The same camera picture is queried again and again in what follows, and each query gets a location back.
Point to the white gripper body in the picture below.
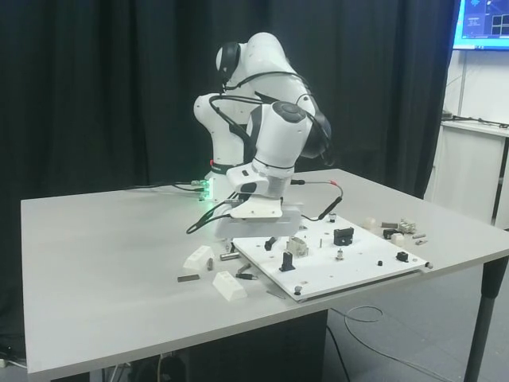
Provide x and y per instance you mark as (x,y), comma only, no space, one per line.
(258,228)

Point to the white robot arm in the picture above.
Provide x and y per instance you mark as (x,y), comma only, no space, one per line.
(274,131)

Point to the white peg holder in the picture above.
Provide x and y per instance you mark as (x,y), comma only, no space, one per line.
(228,286)
(196,258)

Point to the long metal square peg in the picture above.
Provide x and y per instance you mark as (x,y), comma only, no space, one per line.
(187,278)

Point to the dark metal square peg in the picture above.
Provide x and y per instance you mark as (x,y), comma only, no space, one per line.
(389,225)

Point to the white flat mounting plate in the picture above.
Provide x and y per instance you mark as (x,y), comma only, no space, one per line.
(258,209)

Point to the small black metal plug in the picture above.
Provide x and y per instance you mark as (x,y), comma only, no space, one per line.
(244,275)

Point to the white task board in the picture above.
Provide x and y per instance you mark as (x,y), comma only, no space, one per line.
(342,274)

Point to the small white holder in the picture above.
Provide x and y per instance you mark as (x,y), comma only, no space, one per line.
(370,223)
(397,238)

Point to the beige multi-pin plug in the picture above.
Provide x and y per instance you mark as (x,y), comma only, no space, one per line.
(408,224)

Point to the white cabinet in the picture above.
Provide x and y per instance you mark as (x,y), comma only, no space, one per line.
(465,171)

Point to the black curtains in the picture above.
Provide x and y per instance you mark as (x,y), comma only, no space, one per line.
(99,79)

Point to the black table leg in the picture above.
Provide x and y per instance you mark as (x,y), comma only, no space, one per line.
(483,318)

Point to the blue screen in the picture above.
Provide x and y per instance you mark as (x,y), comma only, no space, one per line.
(483,24)

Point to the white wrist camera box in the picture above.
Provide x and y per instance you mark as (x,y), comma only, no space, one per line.
(246,181)

